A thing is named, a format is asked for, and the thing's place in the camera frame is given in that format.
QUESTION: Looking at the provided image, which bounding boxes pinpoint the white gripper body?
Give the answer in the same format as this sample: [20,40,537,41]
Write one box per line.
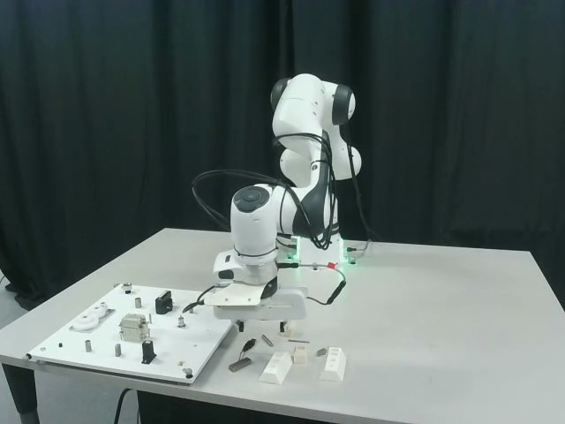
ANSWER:
[213,286,309,322]

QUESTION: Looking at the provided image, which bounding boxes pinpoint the long white peg holder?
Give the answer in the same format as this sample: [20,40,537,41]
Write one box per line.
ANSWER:
[258,352,293,384]
[318,347,348,382]

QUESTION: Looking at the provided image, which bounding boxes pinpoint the flat white mounting plate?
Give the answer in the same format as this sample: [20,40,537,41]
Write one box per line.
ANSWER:
[203,284,267,308]

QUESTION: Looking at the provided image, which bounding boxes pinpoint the black D-SUB plug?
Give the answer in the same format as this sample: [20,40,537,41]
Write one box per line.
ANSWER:
[154,291,175,314]

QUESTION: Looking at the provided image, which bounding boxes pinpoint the metal rectangular connector block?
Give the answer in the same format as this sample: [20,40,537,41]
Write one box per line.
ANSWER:
[117,312,154,344]

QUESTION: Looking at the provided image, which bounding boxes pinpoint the white task board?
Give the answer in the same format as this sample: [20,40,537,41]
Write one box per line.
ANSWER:
[25,282,237,386]

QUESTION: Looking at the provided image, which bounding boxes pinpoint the white large gear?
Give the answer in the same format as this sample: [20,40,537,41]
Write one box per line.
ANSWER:
[69,314,105,335]

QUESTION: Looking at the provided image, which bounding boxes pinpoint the black table leg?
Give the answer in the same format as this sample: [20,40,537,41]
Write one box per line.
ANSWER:
[2,362,39,424]

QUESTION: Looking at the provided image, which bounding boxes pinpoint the black curtain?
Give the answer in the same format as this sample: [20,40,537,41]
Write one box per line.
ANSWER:
[0,0,565,306]

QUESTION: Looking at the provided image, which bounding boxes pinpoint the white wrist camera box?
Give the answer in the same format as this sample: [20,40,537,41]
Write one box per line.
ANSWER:
[213,252,242,282]

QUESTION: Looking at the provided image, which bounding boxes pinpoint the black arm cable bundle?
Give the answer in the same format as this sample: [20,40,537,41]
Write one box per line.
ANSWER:
[272,99,376,249]

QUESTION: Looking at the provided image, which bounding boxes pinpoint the black floor cable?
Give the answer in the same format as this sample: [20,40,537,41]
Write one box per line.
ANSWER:
[115,387,134,424]

